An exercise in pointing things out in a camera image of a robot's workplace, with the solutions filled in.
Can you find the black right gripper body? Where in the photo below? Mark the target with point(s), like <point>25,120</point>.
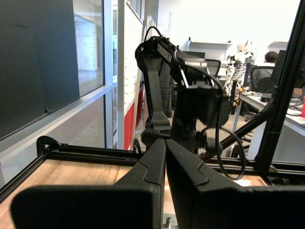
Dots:
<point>200,107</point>

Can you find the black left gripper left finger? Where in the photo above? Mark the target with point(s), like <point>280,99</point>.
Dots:
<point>95,205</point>

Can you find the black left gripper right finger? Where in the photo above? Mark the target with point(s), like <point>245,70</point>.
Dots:
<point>226,207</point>

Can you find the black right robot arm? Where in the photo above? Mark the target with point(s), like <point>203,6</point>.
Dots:
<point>164,53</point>

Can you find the standing person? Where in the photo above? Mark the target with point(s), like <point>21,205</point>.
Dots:
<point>239,69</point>

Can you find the white task board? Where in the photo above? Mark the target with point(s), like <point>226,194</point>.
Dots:
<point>168,198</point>

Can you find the small metal peg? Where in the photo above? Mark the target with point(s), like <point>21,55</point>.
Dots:
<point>169,221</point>

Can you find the grey shelf unit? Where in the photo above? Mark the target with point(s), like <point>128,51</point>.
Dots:
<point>209,46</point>

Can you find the white and red partition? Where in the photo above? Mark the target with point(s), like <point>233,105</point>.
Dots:
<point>131,71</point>

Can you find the seated person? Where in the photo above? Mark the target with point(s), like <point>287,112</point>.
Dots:
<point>271,57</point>

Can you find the white office desk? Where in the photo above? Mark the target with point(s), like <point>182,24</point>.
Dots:
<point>295,121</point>

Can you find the red bottle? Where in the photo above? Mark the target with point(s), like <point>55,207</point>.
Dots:
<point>303,107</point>

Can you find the black aluminium frame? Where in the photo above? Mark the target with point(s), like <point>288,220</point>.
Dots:
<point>95,155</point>

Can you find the aluminium wall frame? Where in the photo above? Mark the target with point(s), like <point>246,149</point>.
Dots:
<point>71,112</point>

